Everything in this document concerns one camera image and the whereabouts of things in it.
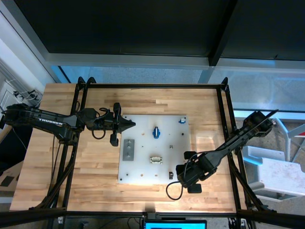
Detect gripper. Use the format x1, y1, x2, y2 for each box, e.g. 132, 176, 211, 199
102, 103, 136, 146
175, 150, 203, 194

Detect white taskboard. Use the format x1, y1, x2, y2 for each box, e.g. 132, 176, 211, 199
118, 114, 193, 185

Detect clear plastic tub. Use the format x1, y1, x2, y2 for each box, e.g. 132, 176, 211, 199
194, 132, 219, 156

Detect grey metal plate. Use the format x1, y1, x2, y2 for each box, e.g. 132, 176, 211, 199
122, 138, 135, 162

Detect black white cable bundle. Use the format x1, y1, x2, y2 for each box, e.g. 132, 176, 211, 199
12, 89, 43, 101

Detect cardboard box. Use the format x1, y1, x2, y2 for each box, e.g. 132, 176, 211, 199
0, 161, 24, 192

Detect screen with blue edge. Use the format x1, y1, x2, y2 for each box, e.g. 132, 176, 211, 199
142, 219, 207, 229

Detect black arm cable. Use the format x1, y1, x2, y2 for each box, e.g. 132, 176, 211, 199
165, 181, 185, 201
91, 128, 106, 140

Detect black aluminium frame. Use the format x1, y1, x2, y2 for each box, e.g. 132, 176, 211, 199
0, 76, 278, 229

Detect white step ladder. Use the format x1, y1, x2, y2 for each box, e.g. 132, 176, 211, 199
242, 116, 305, 202

